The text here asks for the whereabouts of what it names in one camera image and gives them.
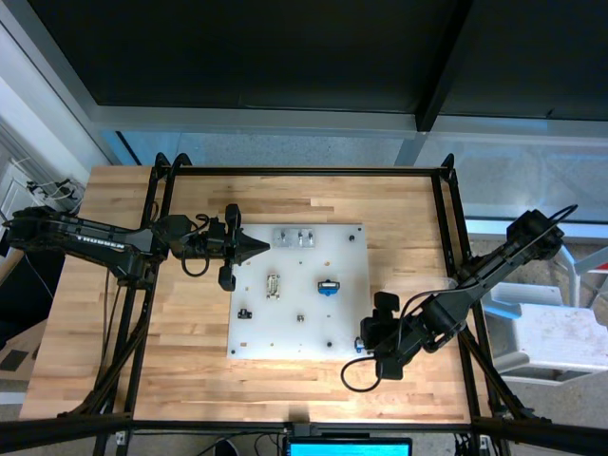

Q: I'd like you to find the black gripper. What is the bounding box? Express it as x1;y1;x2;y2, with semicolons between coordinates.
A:
218;203;272;292
359;291;405;380

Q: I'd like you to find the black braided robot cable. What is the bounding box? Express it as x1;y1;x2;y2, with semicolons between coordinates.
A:
180;246;211;278

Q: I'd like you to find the brown cardboard box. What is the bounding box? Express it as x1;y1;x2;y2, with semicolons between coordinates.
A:
0;317;48;386

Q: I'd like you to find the black aluminium frame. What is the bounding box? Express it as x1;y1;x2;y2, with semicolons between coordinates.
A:
0;151;608;456

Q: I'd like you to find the blue laptop screen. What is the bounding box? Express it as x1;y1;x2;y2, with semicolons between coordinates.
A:
283;436;413;456

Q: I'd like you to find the white plastic board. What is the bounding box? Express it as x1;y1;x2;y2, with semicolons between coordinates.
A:
226;222;371;361

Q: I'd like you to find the white step stool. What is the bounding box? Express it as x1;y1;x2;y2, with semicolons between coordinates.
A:
484;282;608;386

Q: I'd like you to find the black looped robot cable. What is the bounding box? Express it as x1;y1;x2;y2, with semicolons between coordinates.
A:
340;351;385;393

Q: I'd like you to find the black vertical post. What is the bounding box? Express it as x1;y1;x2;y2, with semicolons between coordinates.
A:
415;0;475;133

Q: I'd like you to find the aluminium socket block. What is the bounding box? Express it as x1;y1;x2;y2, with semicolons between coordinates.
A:
273;226;317;252

